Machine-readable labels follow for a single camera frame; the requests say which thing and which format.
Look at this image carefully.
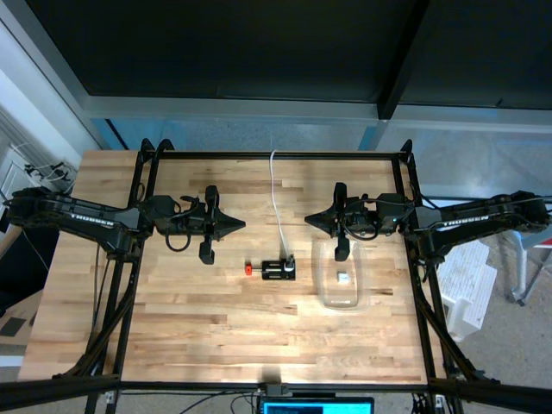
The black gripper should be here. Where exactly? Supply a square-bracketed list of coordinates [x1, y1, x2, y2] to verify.
[304, 182, 379, 263]
[185, 185, 247, 265]

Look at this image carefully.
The black clamp with red knob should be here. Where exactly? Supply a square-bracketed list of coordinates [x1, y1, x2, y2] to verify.
[244, 257, 298, 282]

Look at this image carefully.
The clear plastic tub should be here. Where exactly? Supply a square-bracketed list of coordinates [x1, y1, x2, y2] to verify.
[310, 239, 372, 312]

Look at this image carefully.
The white step stool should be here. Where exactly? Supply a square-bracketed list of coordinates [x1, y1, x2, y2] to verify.
[435, 241, 499, 342]

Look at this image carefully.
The laptop with blue screen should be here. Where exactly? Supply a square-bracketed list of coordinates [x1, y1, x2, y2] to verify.
[257, 396, 375, 414]

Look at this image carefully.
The grey metal stand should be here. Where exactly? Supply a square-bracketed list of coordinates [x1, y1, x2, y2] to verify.
[495, 228, 552, 307]

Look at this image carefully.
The brown cardboard box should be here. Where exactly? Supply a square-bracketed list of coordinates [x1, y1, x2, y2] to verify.
[0, 287, 45, 347]

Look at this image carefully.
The black flat mat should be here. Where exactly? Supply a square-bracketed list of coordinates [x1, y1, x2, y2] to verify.
[0, 317, 26, 338]

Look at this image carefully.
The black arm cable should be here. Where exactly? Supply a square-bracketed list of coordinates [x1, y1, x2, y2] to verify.
[165, 230, 193, 254]

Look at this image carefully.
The white socket cable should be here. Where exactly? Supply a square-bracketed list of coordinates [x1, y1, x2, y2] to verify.
[268, 149, 292, 260]

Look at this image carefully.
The black table-level camera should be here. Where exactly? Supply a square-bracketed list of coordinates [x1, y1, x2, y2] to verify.
[258, 373, 289, 397]

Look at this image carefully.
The white power strip with cables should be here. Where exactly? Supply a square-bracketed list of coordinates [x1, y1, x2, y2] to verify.
[23, 160, 75, 185]

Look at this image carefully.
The black metal frame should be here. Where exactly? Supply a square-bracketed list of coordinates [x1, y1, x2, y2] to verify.
[0, 137, 552, 414]

